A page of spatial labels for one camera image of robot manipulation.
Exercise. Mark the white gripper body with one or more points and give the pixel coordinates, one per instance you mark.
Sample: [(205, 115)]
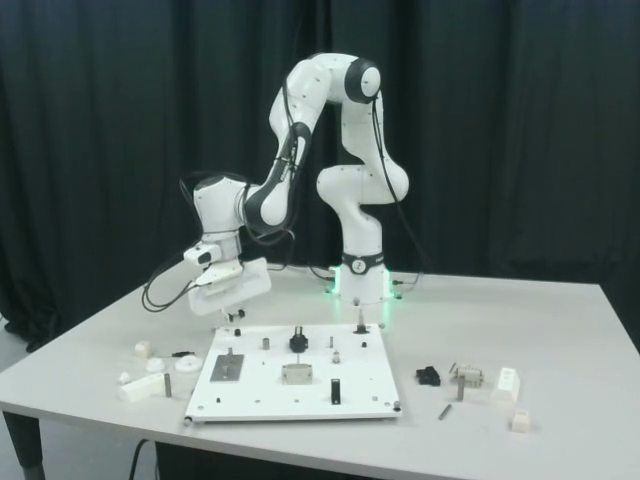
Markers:
[(252, 282)]

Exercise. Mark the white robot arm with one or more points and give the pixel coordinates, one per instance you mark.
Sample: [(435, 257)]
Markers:
[(357, 200)]

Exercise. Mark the black waterproof plug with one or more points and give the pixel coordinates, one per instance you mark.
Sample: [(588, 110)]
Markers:
[(298, 342)]

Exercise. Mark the black USB plug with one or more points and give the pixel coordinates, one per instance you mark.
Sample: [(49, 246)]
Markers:
[(179, 354)]

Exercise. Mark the white large gear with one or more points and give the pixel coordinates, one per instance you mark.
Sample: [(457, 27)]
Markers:
[(187, 364)]

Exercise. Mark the white medium gear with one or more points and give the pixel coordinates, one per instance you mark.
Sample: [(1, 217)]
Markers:
[(155, 364)]

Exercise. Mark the metal square peg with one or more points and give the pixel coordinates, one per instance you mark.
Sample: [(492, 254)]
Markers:
[(167, 384), (460, 391)]

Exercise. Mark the small white cube holder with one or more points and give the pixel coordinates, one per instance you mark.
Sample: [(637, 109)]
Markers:
[(142, 348)]

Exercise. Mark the white task board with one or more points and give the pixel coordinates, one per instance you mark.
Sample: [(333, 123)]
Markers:
[(300, 395)]

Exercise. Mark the metal BNC plug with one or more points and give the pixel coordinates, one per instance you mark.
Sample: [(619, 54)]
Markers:
[(336, 357)]

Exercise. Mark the metal round peg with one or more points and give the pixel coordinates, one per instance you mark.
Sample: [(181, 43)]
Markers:
[(444, 411), (360, 319)]

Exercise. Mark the long white peg holder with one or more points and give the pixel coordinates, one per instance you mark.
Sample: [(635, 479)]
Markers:
[(141, 388)]

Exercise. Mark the white small gear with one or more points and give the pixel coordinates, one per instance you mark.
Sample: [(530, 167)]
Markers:
[(123, 376)]

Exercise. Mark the black D-SUB plug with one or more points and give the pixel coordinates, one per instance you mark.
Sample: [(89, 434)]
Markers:
[(428, 376)]

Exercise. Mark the black curtains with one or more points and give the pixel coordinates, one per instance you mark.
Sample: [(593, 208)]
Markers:
[(75, 150)]

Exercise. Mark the grey Ethernet plug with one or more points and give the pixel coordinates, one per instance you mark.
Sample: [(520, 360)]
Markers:
[(465, 374)]

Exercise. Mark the dark table leg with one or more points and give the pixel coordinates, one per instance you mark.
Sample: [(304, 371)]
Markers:
[(22, 445)]

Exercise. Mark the tall white plug holder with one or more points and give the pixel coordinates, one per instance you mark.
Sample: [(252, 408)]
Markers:
[(506, 384)]

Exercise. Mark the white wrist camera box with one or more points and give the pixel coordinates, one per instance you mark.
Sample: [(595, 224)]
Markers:
[(200, 253)]

